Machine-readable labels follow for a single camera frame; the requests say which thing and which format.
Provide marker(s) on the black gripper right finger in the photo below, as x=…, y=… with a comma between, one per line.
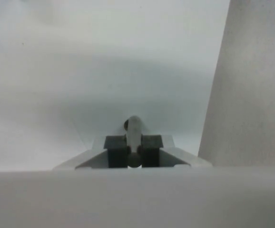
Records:
x=150, y=154

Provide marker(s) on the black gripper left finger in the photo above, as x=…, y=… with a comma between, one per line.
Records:
x=116, y=154

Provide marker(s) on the metal round peg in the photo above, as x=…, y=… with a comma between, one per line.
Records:
x=134, y=135

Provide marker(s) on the white task board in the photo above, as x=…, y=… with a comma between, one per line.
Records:
x=80, y=71

